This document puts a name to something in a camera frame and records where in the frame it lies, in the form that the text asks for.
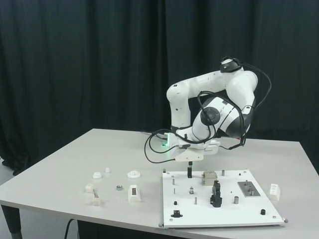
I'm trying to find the black D-SUB plug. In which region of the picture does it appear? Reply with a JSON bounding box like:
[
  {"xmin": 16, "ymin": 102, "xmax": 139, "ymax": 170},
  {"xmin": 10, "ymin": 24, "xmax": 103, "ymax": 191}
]
[{"xmin": 209, "ymin": 180, "xmax": 223, "ymax": 209}]

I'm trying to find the beige connector block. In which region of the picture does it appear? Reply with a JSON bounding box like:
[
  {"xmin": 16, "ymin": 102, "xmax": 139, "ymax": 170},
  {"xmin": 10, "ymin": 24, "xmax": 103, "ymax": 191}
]
[{"xmin": 201, "ymin": 170, "xmax": 217, "ymax": 187}]

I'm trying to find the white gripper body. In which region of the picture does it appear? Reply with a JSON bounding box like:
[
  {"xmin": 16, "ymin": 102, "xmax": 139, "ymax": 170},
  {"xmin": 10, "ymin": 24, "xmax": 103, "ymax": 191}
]
[{"xmin": 174, "ymin": 148, "xmax": 204, "ymax": 162}]

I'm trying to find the black floor cable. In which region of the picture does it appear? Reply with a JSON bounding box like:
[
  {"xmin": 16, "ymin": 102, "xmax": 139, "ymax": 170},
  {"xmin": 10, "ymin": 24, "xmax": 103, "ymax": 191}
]
[{"xmin": 65, "ymin": 218, "xmax": 76, "ymax": 239}]

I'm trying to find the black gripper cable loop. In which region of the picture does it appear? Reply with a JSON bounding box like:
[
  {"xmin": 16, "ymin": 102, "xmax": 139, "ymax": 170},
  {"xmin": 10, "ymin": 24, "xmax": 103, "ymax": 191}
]
[{"xmin": 145, "ymin": 128, "xmax": 179, "ymax": 164}]

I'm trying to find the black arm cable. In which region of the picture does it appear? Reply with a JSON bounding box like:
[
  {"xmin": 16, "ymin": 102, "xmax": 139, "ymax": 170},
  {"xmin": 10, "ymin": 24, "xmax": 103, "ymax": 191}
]
[{"xmin": 239, "ymin": 60, "xmax": 273, "ymax": 146}]

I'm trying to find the white task board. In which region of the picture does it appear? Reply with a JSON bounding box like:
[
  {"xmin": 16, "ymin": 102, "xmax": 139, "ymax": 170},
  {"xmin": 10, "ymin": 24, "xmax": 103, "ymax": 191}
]
[{"xmin": 159, "ymin": 170, "xmax": 289, "ymax": 229}]

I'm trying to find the white wedge holder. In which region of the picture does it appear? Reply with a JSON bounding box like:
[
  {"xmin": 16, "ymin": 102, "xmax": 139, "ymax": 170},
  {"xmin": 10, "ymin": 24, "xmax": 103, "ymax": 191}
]
[{"xmin": 127, "ymin": 184, "xmax": 143, "ymax": 203}]

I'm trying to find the black curtain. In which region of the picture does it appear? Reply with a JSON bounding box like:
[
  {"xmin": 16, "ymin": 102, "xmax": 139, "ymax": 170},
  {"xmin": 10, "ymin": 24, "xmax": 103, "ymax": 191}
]
[{"xmin": 0, "ymin": 0, "xmax": 319, "ymax": 176}]

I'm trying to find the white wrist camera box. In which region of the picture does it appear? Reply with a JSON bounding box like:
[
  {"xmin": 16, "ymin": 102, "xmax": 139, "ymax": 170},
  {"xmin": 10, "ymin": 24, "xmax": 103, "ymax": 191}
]
[{"xmin": 204, "ymin": 140, "xmax": 221, "ymax": 154}]

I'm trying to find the black forearm cable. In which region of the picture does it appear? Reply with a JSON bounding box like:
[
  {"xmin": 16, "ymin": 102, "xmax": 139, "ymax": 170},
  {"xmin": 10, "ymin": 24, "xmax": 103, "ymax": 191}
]
[{"xmin": 196, "ymin": 91, "xmax": 247, "ymax": 145}]

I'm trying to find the white holder with holes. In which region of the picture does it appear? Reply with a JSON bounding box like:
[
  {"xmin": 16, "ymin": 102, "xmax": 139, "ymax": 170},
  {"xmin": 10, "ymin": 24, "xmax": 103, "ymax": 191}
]
[{"xmin": 268, "ymin": 183, "xmax": 281, "ymax": 201}]

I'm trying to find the dark table leg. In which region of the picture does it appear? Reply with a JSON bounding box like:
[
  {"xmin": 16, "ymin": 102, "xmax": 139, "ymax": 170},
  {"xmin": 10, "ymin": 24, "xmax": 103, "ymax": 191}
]
[{"xmin": 0, "ymin": 205, "xmax": 21, "ymax": 239}]

